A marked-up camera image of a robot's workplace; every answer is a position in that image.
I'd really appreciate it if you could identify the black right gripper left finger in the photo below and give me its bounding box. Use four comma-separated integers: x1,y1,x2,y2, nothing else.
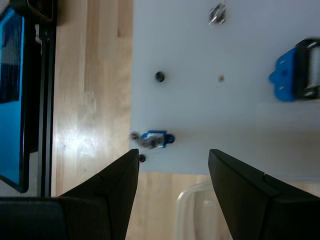
0,149,140,240

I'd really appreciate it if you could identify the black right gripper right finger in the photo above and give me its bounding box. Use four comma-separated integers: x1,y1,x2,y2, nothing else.
208,149,320,240

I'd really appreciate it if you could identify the small metal connector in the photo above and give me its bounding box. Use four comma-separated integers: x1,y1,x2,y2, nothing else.
207,3,227,26

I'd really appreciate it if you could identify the clear plastic tub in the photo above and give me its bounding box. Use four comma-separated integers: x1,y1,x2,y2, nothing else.
175,180,227,240

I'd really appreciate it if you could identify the white task board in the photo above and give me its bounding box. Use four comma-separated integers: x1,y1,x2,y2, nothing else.
129,0,320,176

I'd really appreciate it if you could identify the blue RJ45 socket mount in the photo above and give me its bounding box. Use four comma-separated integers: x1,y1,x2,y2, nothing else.
140,129,176,150

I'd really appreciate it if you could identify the black aluminium frame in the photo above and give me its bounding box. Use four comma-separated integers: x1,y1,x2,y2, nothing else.
24,0,58,198

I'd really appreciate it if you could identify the blue and black connector mount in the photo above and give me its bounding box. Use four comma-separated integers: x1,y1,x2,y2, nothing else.
268,37,320,102

